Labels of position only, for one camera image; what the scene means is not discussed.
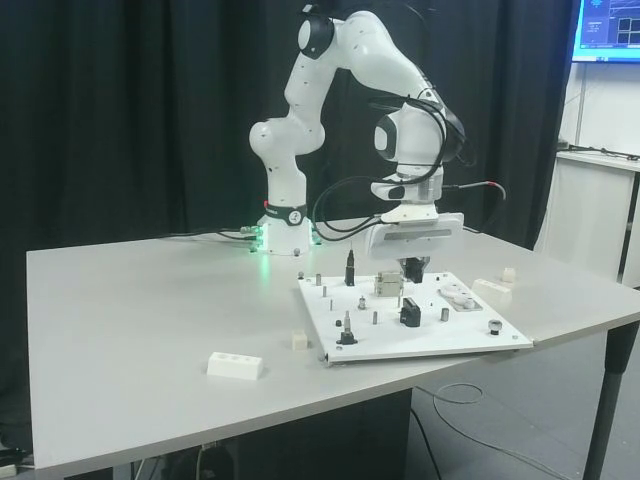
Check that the metal round peg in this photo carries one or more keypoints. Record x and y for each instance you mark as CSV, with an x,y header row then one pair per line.
x,y
444,316

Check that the white holder with three holes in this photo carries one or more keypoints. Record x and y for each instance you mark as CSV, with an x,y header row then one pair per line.
x,y
234,367

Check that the metal BNC plug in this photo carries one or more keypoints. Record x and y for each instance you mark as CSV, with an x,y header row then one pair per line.
x,y
361,303

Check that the black plug with metal tip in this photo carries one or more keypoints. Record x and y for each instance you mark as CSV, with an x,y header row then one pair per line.
x,y
347,334

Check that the white large gear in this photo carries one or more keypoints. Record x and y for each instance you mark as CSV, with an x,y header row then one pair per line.
x,y
451,293

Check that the tall black plug with pin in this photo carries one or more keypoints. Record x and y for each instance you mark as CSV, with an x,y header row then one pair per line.
x,y
350,272

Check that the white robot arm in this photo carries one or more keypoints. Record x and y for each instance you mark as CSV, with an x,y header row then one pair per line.
x,y
310,115

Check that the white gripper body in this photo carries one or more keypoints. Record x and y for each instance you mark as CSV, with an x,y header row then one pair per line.
x,y
415,240

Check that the white task board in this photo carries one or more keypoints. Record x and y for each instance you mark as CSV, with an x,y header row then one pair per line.
x,y
390,335

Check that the black curtain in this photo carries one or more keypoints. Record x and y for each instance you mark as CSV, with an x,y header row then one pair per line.
x,y
125,115

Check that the black box under table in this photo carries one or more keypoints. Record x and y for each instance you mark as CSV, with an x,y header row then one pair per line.
x,y
310,440

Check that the white cabinet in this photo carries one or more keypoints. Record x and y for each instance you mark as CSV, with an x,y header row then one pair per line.
x,y
590,215

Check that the black D-SUB plug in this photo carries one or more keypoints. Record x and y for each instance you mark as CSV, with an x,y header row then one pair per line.
x,y
414,270

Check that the grey table leg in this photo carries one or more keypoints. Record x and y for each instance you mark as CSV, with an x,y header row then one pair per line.
x,y
612,400

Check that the small white cube holder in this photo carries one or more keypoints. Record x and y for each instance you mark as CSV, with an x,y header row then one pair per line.
x,y
299,340
508,276

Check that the blue screen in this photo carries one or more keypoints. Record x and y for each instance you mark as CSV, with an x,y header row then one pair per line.
x,y
607,30

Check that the long white holder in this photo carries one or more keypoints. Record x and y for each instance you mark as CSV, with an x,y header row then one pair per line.
x,y
492,291

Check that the white small gear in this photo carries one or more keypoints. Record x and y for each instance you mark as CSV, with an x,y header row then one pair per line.
x,y
468,302

